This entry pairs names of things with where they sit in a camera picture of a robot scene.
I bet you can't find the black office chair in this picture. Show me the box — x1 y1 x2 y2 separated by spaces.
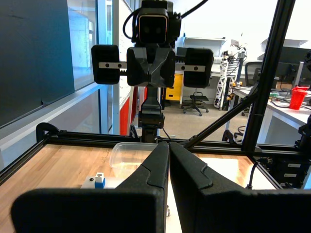
182 91 210 117

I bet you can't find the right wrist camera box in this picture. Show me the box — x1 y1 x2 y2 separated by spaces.
138 14 170 46

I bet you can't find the red plastic cup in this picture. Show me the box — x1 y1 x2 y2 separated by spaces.
289 86 309 110

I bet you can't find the small blue white socket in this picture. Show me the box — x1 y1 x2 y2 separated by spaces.
94 172 105 189

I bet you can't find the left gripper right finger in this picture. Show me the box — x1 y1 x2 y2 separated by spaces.
170 142 311 233

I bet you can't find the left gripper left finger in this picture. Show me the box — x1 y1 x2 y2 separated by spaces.
11 141 170 233

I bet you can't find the white lab desk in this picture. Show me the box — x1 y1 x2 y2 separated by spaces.
233 87 311 144

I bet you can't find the black computer monitor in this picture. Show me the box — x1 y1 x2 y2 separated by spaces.
276 47 311 83

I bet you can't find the yellow cabinet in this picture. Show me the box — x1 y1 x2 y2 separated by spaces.
166 73 183 101

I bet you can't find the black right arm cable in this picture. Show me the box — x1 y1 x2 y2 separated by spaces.
122 9 141 42
179 0 210 19

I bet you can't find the clear plastic tub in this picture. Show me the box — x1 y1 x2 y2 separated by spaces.
109 142 159 175

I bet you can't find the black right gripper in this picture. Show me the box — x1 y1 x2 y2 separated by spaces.
91 45 214 88

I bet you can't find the white lattice stand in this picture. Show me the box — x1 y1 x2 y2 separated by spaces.
213 50 240 111

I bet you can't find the grey mesh office chair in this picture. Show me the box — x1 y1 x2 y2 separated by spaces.
244 62 263 85

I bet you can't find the black control box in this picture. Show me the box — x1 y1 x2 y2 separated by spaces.
259 155 311 190

